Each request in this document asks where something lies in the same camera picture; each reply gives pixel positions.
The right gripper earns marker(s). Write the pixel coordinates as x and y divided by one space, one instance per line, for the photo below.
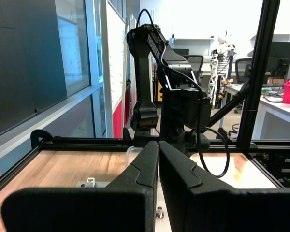
178 137

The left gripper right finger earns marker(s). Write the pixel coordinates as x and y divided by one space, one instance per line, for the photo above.
232 210

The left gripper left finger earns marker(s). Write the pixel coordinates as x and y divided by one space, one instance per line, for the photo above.
87 210

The black Trossen right arm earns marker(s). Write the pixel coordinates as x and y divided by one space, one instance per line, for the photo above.
145 72

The small blue white socket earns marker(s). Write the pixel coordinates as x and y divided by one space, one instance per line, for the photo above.
90 180

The clear plastic tub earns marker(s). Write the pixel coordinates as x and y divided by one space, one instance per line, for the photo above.
128 157

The white lattice structure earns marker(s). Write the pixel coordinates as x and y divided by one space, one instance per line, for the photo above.
213 79

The small silver screw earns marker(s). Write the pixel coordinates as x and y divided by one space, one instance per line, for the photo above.
160 213

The black office chair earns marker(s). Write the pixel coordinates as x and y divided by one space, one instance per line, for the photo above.
241 70

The white partition panel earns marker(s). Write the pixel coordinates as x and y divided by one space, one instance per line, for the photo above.
116 60

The white desk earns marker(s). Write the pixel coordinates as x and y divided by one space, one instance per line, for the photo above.
280 112

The black computer monitor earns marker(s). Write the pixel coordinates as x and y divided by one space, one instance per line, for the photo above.
280 50

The black aluminium frame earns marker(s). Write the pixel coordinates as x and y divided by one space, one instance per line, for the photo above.
87 143

